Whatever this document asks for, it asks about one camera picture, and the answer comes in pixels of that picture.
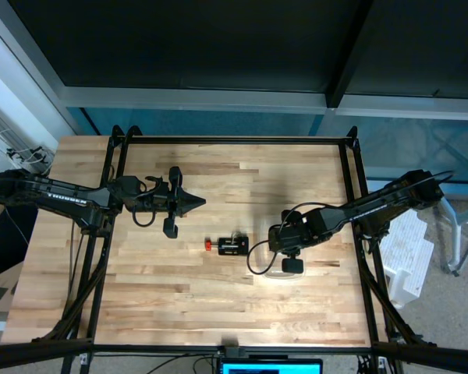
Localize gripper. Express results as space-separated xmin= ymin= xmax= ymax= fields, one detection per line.
xmin=151 ymin=166 xmax=207 ymax=239
xmin=281 ymin=252 xmax=306 ymax=275

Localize black hub with red knob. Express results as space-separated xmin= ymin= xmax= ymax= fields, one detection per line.
xmin=204 ymin=231 xmax=251 ymax=258

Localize clear plastic tub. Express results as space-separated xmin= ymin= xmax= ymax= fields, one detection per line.
xmin=256 ymin=216 xmax=307 ymax=281

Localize laptop screen with blue edge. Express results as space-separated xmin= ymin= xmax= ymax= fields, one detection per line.
xmin=217 ymin=358 xmax=324 ymax=374

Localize white foam packing block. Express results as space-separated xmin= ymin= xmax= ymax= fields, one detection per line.
xmin=377 ymin=212 xmax=437 ymax=312

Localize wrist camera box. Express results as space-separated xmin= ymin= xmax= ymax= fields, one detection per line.
xmin=118 ymin=175 xmax=142 ymax=198
xmin=268 ymin=224 xmax=297 ymax=252

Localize black aluminium frame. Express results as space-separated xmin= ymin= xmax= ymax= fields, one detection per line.
xmin=0 ymin=123 xmax=468 ymax=374

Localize black table-edge camera mount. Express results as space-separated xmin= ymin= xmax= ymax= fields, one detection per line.
xmin=217 ymin=337 xmax=246 ymax=358

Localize grey aluminium window frame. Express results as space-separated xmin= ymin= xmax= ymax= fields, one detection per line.
xmin=0 ymin=0 xmax=468 ymax=137

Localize grey metal chair frame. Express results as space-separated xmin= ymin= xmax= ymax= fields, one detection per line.
xmin=432 ymin=194 xmax=468 ymax=278

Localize power strip with cables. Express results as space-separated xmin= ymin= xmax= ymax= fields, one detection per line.
xmin=3 ymin=146 xmax=51 ymax=175

